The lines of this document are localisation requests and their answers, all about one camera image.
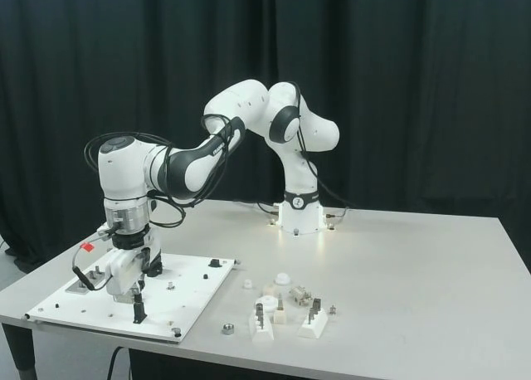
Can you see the white large gear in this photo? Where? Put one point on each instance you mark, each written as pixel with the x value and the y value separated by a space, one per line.
pixel 269 305

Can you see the white task board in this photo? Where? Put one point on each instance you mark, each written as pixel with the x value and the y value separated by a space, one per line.
pixel 186 297

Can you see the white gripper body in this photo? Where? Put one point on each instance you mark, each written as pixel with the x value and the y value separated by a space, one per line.
pixel 122 272

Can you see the metal hex nut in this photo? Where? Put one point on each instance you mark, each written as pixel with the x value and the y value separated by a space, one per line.
pixel 227 329

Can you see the dark Ethernet plug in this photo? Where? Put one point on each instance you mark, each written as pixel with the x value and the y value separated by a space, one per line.
pixel 281 301

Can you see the black D-SUB plug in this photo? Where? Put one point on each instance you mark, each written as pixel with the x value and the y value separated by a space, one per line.
pixel 157 269

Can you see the dark table leg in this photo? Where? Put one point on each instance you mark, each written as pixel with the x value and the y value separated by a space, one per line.
pixel 18 351

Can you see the thin black rod red tag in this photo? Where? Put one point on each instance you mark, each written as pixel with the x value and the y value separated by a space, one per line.
pixel 86 247

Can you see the white round peg holder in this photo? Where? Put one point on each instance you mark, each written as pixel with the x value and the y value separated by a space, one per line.
pixel 260 333

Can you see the large metal round peg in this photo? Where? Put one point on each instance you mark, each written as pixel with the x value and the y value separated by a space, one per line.
pixel 259 310

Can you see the white plug holder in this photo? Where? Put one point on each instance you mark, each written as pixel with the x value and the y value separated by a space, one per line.
pixel 269 290
pixel 280 317

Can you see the black USB plug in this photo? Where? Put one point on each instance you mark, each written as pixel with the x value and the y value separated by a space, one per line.
pixel 138 302

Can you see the white medium gear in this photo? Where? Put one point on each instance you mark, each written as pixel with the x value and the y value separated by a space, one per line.
pixel 282 279

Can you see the white square peg holder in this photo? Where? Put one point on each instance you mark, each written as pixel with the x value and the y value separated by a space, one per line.
pixel 313 329

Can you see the large metal square peg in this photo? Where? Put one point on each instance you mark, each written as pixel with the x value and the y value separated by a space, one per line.
pixel 318 305

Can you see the metal BNC plug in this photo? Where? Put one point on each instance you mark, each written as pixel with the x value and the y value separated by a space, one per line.
pixel 332 310

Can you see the black curtain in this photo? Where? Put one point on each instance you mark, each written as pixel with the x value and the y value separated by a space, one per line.
pixel 373 64

